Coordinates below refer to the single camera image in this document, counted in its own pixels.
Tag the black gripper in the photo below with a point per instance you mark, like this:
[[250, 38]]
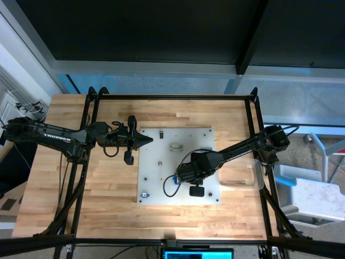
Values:
[[131, 137], [188, 174]]

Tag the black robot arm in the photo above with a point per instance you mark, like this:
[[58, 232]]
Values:
[[59, 137], [242, 149]]

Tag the blue round holder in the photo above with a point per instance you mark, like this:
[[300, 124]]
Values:
[[174, 180]]

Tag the beige connector housing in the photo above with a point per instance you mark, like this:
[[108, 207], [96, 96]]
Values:
[[176, 148]]

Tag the white task board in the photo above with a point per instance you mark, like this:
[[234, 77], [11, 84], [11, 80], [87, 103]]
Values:
[[153, 186]]

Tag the clear plastic tub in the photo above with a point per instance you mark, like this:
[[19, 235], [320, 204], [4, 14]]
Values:
[[237, 172]]

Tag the blue white connector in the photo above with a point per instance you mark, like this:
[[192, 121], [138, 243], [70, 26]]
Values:
[[144, 194]]

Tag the laptop screen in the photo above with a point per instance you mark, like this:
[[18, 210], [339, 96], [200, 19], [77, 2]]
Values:
[[196, 253]]

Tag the white plastic step stool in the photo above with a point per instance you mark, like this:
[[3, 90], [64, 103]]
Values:
[[315, 194]]

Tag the grey metal stand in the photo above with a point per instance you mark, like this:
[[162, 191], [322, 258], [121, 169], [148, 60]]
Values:
[[324, 162]]

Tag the brown cardboard box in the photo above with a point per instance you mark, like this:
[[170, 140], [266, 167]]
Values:
[[10, 194]]

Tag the black room pillar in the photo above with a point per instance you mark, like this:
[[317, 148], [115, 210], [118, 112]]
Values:
[[250, 40]]

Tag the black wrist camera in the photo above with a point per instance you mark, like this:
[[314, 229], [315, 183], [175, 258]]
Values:
[[196, 191]]

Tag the small camera mount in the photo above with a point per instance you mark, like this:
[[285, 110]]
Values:
[[169, 240]]

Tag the black table frame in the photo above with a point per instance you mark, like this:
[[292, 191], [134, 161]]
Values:
[[35, 242]]

